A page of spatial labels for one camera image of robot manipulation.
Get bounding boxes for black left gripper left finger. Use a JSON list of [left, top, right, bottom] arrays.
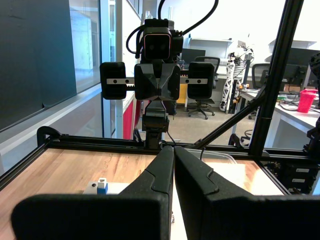
[[11, 145, 175, 240]]

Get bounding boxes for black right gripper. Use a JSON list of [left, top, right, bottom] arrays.
[[99, 59, 215, 101]]

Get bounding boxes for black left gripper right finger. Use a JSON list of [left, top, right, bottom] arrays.
[[174, 146, 320, 240]]

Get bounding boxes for small blue white connector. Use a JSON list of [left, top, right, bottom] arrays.
[[83, 177, 109, 195]]

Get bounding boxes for yellow panel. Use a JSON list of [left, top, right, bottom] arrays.
[[176, 83, 189, 107]]

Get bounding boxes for black computer monitor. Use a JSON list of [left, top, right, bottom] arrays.
[[181, 48, 206, 63]]

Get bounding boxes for black office chair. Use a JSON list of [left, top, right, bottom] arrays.
[[186, 56, 221, 120], [248, 63, 272, 120]]

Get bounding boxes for red cabinet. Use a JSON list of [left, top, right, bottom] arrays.
[[122, 98, 141, 140]]

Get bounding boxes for black control boxes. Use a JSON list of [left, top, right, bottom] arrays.
[[264, 161, 320, 195]]

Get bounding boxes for clear plastic tub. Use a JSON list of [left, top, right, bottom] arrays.
[[183, 148, 238, 166]]

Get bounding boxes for white lattice structure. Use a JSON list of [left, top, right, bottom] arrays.
[[219, 39, 255, 112]]

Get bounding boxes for white desk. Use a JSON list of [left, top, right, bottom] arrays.
[[234, 88, 320, 151]]

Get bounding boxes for pink waste bin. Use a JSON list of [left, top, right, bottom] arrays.
[[297, 88, 319, 114]]

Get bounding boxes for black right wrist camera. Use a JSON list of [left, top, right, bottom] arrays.
[[142, 18, 175, 61]]

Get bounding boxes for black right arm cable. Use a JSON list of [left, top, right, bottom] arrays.
[[126, 0, 219, 60]]

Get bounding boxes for black aluminium frame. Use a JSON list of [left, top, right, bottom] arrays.
[[0, 0, 320, 198]]

